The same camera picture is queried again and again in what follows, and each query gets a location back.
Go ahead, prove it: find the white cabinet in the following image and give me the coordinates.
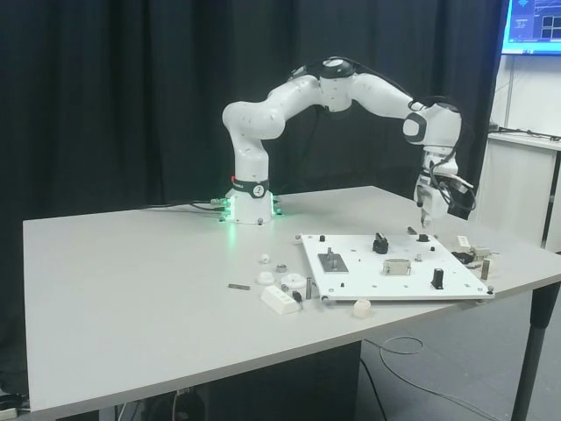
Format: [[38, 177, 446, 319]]
[[485, 128, 561, 254]]

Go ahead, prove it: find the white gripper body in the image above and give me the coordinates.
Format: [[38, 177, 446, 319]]
[[414, 173, 449, 221]]

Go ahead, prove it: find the blue screen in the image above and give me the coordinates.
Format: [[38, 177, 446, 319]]
[[501, 0, 561, 56]]

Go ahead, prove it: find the black base cable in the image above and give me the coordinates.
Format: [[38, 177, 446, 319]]
[[146, 199, 229, 212]]

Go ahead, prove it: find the dark table leg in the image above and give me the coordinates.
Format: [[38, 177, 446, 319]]
[[511, 289, 551, 421]]

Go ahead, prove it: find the white holder with holes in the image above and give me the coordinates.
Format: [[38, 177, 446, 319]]
[[259, 287, 301, 315]]

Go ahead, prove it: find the white task board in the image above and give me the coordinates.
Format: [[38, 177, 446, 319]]
[[297, 232, 496, 304]]

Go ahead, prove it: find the grey floor cable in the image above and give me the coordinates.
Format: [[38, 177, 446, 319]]
[[359, 335, 427, 421]]

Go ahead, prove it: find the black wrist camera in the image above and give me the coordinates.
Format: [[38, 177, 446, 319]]
[[445, 182, 478, 221]]

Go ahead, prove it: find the black curtain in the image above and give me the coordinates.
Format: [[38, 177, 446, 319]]
[[0, 0, 514, 398]]

